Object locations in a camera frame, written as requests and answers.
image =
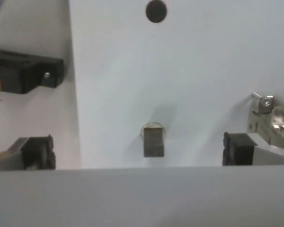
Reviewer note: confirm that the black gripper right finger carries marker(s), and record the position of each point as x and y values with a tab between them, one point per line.
239	151

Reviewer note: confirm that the metal square peg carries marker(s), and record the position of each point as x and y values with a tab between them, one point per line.
153	143

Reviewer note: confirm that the white task board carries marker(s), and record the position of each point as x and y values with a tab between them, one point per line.
180	71

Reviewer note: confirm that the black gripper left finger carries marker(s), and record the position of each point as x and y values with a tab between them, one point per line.
35	153

